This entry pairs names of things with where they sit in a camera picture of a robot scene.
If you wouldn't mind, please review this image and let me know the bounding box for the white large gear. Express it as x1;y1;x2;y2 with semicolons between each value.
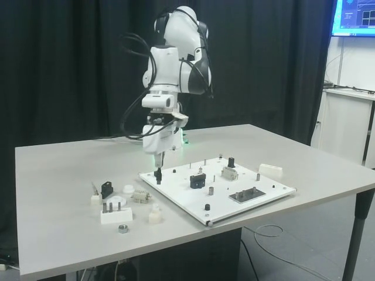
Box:
104;195;128;209

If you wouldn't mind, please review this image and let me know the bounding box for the dark table leg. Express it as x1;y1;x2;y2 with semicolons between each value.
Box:
342;187;375;281

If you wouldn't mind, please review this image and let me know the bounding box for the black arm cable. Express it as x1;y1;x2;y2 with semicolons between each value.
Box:
118;8;215;142

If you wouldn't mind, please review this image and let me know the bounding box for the white holder block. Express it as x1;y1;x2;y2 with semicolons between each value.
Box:
258;163;284;178

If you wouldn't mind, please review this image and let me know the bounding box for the blue screen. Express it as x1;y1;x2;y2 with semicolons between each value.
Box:
332;0;375;38

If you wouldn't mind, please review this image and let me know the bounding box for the black curtain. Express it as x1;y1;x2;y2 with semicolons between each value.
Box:
0;0;340;153

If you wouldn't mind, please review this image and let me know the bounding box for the white cabinet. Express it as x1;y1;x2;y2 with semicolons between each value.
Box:
311;86;375;170

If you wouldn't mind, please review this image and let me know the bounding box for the white task board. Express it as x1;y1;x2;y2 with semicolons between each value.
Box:
138;156;298;228

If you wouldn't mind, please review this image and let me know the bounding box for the beige waterproof plug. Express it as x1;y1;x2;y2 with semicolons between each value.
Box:
130;190;152;203

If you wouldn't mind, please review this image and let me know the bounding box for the white peg holder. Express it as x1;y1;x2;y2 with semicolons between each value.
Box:
100;206;133;225

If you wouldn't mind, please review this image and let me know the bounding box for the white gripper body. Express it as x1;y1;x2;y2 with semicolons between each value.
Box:
142;122;182;156

